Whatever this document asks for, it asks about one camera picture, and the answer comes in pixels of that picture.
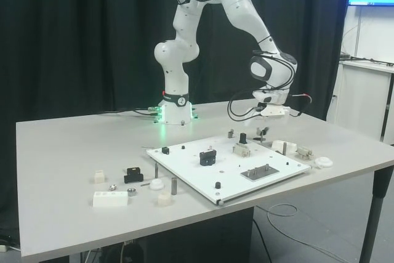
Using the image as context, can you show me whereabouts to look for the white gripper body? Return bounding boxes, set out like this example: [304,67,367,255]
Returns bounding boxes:
[246,105,291,119]

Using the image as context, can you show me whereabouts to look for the white angled peg holder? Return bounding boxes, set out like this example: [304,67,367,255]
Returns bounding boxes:
[271,139,298,155]

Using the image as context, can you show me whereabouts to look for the long white peg holder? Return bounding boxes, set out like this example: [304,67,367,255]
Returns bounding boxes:
[92,191,129,208]

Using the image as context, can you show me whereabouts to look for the beige plug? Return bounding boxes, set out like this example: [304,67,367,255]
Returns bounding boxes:
[295,147,315,161]

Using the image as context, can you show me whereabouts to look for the white task board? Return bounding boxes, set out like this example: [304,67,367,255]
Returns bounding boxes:
[146,136,311,206]

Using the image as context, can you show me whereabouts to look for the white large gear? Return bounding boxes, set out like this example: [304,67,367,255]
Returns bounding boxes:
[314,156,334,169]

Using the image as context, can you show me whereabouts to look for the white cabinet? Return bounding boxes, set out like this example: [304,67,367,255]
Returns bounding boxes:
[326,59,394,145]

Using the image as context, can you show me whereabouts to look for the black D-SUB plug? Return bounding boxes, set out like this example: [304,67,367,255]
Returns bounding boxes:
[123,167,145,184]

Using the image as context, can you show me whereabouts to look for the dark table leg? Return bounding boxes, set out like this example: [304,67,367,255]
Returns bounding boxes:
[359,169,392,263]

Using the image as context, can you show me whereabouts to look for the black curtain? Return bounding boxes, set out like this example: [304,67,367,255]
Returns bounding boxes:
[0,0,350,161]

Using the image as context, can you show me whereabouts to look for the black rod wire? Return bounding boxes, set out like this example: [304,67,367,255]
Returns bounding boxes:
[287,94,314,118]

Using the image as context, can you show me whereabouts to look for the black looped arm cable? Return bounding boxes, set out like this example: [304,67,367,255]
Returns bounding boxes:
[227,89,262,122]

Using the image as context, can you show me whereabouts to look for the grey floor cable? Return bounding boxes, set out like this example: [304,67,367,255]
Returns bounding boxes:
[266,203,366,247]

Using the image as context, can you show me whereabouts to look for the black base cables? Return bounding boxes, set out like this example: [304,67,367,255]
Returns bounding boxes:
[103,106,163,123]

